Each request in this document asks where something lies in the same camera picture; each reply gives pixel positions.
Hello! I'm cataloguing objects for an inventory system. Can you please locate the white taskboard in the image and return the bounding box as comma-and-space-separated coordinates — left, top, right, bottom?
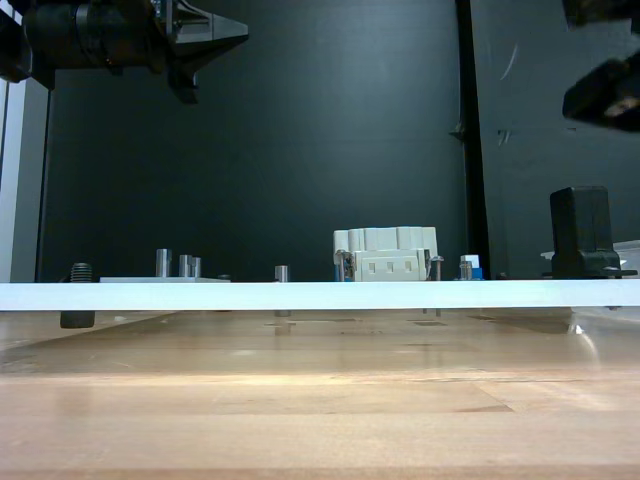
0, 281, 640, 312

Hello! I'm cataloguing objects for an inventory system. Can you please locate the black connector socket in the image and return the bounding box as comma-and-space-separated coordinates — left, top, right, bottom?
542, 185, 639, 280

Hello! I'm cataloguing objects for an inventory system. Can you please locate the clear plastic tub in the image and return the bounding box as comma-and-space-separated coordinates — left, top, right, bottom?
542, 241, 640, 371

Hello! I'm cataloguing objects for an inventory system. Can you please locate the small blue holder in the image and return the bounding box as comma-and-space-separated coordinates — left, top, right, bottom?
458, 253, 485, 282

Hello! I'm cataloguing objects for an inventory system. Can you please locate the beige connector housing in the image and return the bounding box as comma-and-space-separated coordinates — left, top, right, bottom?
333, 226, 446, 283

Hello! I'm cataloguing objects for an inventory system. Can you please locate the black metal frame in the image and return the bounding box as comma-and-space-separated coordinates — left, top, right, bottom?
452, 0, 491, 280

